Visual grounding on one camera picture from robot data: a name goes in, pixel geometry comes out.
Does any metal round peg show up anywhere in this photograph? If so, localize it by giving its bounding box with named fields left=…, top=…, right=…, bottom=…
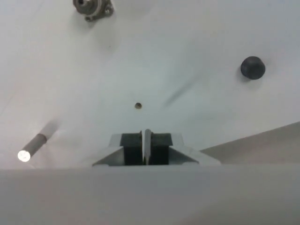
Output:
left=142, top=128, right=153, bottom=165
left=17, top=133, right=51, bottom=163

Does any black board corner cap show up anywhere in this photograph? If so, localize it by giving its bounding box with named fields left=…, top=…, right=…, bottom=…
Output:
left=240, top=55, right=267, bottom=81

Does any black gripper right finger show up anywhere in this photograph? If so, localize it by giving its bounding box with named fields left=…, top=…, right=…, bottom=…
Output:
left=150, top=132, right=222, bottom=167

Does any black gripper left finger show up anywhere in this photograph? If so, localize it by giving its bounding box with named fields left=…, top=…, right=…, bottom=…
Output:
left=92, top=132, right=143, bottom=167

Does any white task board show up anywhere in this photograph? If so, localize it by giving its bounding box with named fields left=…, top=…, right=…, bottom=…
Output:
left=0, top=0, right=300, bottom=171

